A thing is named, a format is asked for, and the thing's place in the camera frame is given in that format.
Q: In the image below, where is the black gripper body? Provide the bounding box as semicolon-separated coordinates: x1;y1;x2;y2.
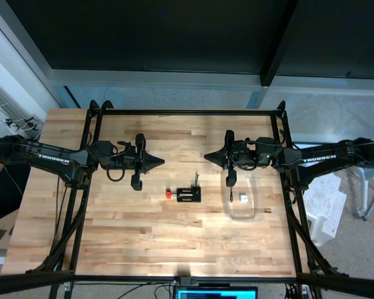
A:
107;133;147;191
225;130;259;187

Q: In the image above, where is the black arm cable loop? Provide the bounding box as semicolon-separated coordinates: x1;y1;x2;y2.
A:
107;168;126;183
233;158;260;171

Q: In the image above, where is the white plastic step stool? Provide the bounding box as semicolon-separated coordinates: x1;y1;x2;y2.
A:
302;173;345;247

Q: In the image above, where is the clear plastic container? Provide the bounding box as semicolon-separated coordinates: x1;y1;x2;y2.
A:
220;173;259;222

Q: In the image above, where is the black vise with red knob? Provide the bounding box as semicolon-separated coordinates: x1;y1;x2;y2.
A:
165;186;203;204

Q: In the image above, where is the laptop screen with blue edge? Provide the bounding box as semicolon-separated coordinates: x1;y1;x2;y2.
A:
174;286;259;299

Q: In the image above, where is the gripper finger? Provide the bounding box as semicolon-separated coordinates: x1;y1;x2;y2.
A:
203;156;229;171
203;145;229;158
144;161;165;173
143;149;165;163

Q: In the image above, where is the grey metal chair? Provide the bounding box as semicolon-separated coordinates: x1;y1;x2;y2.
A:
345;168;374;222

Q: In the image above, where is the brown cardboard box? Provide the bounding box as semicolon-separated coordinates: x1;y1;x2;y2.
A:
0;208;20;250

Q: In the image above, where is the black metal frame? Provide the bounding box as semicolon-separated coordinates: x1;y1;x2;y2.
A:
0;99;374;299

